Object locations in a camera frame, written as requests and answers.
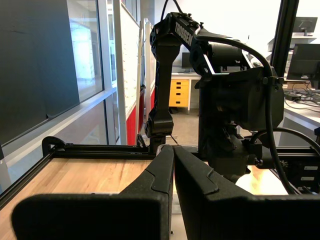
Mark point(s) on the white partition with red base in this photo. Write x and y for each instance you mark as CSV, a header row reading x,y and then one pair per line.
x,y
128,62

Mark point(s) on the black aluminium frame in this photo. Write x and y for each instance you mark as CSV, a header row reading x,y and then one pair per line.
x,y
100,149

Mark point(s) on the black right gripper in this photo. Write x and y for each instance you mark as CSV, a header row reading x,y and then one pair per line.
x,y
225,155

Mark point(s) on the yellow drawer cabinet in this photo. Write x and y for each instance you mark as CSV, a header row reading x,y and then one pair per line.
x,y
178,93

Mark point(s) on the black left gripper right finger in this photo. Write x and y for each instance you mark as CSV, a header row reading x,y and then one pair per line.
x,y
237,217

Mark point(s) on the grey metal window ledge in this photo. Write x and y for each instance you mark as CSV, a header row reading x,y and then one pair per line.
x,y
75,111

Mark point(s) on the small black monitor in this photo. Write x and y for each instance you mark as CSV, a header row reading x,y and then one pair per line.
x,y
185,60

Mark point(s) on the white lab desk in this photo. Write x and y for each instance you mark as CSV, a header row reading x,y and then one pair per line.
x,y
302,112

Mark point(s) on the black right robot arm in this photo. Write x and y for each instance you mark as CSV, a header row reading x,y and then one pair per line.
x,y
163,87

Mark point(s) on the white wall shelf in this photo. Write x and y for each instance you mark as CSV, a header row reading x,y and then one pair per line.
x,y
300,40

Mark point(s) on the black monitor on shelf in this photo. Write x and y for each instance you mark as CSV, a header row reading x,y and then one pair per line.
x,y
305,23

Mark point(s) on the large black monitor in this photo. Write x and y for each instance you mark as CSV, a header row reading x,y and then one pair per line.
x,y
305,62

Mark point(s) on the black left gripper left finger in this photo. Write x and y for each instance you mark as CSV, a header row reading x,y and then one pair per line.
x,y
100,215

